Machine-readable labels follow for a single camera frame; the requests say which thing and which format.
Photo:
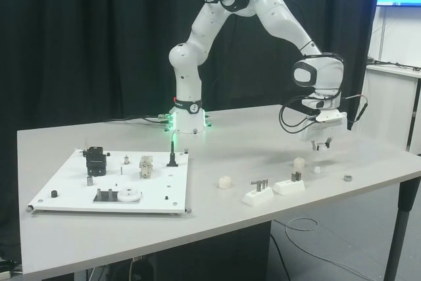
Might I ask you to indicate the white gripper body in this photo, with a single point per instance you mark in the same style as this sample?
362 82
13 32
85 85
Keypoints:
325 128

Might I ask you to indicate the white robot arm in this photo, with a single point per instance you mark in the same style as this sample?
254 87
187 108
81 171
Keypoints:
263 27

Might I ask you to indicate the white small gear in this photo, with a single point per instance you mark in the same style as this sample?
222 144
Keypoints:
317 169

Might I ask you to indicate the white large gear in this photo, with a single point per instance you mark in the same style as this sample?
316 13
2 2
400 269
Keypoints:
130 194

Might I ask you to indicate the cream small holder block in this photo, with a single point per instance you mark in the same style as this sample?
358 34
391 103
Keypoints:
224 182
299 163

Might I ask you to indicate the metal square peg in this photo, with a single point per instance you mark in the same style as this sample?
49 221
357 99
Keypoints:
293 177
298 176

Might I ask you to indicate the metal bolt nut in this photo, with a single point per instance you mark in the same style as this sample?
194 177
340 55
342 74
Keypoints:
347 177

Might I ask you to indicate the white holder with square pegs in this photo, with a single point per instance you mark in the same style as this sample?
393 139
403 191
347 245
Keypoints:
289 188

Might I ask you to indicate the thin metal round peg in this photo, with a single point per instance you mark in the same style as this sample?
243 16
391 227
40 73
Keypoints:
267 185

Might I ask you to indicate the white cabinet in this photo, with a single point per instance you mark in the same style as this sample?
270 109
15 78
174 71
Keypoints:
391 110

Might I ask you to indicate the thick metal round peg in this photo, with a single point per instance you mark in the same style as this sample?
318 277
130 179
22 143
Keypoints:
260 189

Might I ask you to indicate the metal peg lying flat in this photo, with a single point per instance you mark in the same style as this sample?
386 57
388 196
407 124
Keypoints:
255 182

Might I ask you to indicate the white holder with round pegs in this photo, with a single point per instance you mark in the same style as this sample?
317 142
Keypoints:
256 198

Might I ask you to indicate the dark table leg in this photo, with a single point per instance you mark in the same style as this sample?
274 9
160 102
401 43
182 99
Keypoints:
403 228

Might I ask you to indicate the small metal BNC plug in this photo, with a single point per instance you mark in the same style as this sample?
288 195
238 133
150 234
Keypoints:
126 160

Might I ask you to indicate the black D-SUB plug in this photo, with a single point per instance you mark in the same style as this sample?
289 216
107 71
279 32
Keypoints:
95 162

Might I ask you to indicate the white task board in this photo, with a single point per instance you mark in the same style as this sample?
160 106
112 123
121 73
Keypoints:
82 200

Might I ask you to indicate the black curtain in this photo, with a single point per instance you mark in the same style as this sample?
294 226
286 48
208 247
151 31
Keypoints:
82 47

